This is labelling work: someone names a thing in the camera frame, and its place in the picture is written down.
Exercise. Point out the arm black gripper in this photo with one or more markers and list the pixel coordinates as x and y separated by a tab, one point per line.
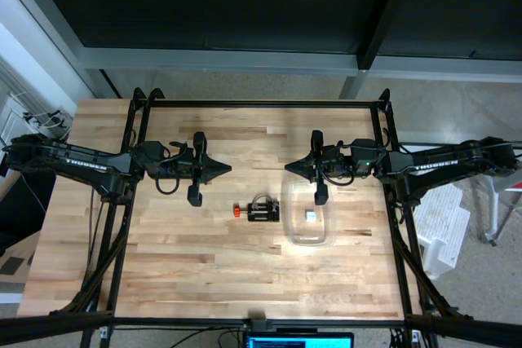
320	166
199	168

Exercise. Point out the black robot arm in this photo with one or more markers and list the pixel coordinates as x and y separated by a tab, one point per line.
81	162
440	166

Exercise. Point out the small white block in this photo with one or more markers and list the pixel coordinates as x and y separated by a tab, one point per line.
310	216

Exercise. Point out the black vise with orange knob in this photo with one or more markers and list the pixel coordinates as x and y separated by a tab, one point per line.
261	217

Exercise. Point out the clear plastic tub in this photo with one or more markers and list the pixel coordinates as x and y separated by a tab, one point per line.
310	230

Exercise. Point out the grey metal beam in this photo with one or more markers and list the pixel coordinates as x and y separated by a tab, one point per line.
244	60

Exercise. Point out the white step stool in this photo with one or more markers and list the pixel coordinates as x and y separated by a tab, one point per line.
444	234

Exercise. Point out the white power strip with plugs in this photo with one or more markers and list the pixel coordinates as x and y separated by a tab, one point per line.
49	128

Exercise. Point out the laptop with blue screen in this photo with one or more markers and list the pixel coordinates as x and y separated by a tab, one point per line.
297	342

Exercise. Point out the grey metal chair base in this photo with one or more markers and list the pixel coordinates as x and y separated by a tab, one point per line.
491	209

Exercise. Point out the brown cardboard box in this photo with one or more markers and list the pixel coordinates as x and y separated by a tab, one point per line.
20	250

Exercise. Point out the black metal frame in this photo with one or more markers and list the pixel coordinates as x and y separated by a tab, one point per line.
261	104

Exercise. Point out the black curved bracket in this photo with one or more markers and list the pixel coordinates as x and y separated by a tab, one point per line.
157	94
138	94

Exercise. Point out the black table-level camera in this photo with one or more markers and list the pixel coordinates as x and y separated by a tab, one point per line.
257	323

